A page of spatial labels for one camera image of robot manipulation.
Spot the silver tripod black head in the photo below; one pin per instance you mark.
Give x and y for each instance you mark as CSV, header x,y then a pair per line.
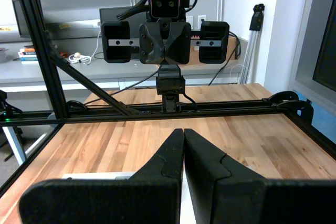
x,y
256,24

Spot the white task board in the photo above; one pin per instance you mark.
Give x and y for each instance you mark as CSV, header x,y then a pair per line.
x,y
185,208

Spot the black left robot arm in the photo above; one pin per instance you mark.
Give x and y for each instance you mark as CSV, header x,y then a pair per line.
x,y
170,82

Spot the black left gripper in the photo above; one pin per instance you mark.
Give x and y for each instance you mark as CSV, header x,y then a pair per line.
x,y
115,53

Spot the black computer monitor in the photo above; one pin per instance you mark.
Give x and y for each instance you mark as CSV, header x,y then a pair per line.
x,y
17,16
118,16

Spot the black aluminium frame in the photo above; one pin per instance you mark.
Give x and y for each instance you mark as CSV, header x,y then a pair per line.
x,y
34,37

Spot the stack of books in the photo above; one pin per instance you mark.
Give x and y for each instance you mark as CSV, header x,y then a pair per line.
x,y
26,56

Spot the white wall outlet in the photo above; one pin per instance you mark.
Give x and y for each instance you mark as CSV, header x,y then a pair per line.
x,y
190,22
201,22

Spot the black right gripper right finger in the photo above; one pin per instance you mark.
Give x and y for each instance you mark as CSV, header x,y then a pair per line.
x,y
262,204

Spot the grey metal plate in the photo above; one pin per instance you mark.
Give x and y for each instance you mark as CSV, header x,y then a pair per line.
x,y
99,176

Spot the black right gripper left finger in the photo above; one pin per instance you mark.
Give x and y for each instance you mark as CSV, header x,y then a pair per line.
x,y
105,203

